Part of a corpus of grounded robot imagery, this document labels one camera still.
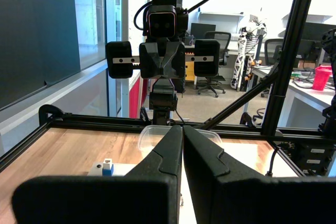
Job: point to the white red partition panel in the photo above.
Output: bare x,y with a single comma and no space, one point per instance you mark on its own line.
136,37

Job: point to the clear plastic tub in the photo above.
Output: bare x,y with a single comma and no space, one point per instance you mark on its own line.
151,140

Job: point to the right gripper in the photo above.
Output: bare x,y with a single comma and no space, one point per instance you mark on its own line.
118,49

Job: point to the black computer monitor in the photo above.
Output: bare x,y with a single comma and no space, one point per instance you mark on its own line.
204,31
315,32

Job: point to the yellow drawer cabinet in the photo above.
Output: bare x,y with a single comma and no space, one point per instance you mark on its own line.
189,73

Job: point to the black office chair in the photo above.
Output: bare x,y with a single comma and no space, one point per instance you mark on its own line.
273,48
215,78

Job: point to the white black lattice stand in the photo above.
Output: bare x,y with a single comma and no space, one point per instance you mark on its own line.
240,61

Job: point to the black aluminium frame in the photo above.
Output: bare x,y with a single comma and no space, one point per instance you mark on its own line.
105,124

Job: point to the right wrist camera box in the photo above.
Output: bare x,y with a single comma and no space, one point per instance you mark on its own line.
161,14

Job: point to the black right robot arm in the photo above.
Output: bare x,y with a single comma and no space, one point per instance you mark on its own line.
162,98

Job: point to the red plastic cup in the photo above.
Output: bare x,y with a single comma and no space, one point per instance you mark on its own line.
321,79

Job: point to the blue white connector block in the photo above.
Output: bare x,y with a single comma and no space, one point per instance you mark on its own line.
107,171

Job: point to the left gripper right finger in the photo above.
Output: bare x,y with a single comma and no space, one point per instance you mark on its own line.
262,203

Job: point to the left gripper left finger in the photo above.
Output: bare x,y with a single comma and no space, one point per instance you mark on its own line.
105,200

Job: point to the white desk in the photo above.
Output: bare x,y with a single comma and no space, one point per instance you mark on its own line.
302,113

